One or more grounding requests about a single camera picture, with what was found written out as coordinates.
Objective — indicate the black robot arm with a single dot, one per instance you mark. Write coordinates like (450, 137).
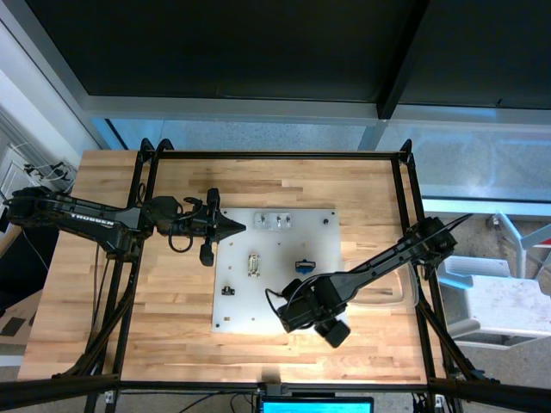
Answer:
(86, 217)
(387, 262)

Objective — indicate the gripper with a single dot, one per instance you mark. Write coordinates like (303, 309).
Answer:
(310, 320)
(211, 223)

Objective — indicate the cardboard box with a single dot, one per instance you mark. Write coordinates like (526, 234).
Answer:
(26, 310)

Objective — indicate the white plastic stool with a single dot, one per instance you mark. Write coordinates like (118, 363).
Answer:
(508, 301)

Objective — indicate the white board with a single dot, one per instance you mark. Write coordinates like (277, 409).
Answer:
(241, 310)

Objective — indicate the grey connector housing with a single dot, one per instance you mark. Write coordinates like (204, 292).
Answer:
(254, 266)

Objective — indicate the small black clamp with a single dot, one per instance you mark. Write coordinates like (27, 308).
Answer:
(227, 291)

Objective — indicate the clear block with pins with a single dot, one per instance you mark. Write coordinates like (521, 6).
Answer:
(273, 221)

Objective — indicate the black table camera mount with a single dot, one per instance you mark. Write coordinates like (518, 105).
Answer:
(273, 389)

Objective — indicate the blue screen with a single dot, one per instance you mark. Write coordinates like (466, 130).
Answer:
(316, 406)

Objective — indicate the clear plastic tub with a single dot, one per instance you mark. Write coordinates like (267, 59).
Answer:
(387, 299)

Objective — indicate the blue black connector mount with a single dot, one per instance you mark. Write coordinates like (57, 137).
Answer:
(304, 267)

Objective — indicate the black wall pillar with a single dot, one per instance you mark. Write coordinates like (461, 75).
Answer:
(400, 64)

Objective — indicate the black table frame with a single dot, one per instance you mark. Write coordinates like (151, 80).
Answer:
(267, 155)

